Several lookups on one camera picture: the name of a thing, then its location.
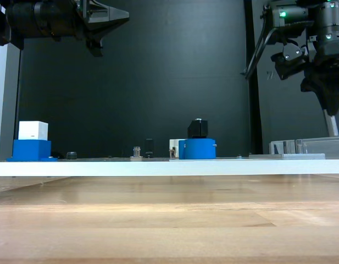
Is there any blue square holder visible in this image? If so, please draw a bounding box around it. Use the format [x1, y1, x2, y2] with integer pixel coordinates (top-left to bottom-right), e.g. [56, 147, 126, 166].
[6, 139, 59, 162]

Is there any clear plastic tub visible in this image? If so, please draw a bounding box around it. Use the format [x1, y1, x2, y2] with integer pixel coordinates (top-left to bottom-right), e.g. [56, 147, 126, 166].
[269, 136, 339, 155]

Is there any white board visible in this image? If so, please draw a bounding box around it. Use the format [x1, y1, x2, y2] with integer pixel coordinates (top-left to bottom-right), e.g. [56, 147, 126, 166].
[0, 158, 339, 177]

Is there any grey metal plate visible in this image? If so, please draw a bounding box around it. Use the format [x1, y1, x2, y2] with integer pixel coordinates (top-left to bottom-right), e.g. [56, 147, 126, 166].
[248, 153, 326, 160]

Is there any black block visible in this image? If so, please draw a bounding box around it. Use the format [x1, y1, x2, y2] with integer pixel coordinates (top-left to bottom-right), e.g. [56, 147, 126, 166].
[187, 118, 208, 139]

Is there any white cube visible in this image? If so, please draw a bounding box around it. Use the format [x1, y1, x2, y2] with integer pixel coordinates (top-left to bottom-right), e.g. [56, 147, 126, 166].
[18, 120, 49, 141]

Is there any blue round holder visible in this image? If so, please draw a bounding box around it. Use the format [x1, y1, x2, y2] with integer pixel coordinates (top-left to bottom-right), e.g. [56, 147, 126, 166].
[179, 138, 217, 160]

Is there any silver metal cylinder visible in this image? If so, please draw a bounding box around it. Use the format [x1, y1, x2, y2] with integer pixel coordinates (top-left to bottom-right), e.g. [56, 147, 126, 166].
[324, 108, 339, 138]

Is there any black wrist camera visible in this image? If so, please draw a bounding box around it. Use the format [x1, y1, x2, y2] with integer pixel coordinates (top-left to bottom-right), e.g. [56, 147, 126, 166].
[270, 41, 307, 81]

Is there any white connector housing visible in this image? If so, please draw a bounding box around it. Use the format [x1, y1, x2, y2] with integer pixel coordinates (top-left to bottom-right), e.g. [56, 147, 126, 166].
[169, 139, 186, 160]

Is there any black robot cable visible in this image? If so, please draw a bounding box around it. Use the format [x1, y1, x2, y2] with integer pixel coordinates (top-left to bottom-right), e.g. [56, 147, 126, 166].
[244, 5, 285, 80]

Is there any black aluminium frame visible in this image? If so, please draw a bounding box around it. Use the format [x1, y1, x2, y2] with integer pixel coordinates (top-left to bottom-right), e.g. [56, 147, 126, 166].
[242, 0, 265, 155]

